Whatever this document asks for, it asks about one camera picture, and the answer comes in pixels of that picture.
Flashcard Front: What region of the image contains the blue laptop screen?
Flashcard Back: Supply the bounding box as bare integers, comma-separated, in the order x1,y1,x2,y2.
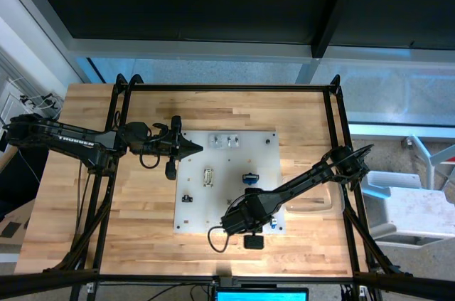
212,287,309,301

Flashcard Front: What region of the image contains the black metal frame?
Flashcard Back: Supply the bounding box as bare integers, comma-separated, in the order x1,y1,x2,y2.
0,73,455,301

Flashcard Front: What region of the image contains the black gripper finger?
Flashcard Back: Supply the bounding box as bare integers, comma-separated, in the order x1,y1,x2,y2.
180,147,205,162
180,135,205,149

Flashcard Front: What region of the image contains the white plastic stool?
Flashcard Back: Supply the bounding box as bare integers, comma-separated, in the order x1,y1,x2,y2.
361,169,455,249

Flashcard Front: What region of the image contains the cable bundle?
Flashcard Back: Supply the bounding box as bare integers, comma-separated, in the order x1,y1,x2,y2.
18,92,64,112

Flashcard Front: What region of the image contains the white plastic board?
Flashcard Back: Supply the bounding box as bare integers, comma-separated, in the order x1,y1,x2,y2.
173,130,287,236

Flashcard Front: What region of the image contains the cardboard box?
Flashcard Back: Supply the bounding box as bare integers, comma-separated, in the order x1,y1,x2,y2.
0,198,36,245

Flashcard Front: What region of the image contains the aluminium block with toggles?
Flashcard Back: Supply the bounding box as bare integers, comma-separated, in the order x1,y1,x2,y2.
208,133,240,150

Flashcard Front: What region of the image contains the grey window frame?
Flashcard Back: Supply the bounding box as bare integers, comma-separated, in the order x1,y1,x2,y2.
0,0,455,85

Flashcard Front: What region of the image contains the clear plastic tub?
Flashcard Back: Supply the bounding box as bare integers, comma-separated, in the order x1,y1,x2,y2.
282,174,345,215

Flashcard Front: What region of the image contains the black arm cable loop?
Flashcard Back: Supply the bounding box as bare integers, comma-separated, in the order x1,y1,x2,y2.
139,152,161,171
207,225,232,254

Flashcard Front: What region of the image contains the grey metal chair frame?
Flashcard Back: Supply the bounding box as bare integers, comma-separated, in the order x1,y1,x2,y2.
401,134,455,191

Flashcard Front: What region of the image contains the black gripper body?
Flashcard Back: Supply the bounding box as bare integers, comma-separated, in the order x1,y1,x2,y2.
156,115,183,181
222,207,266,251

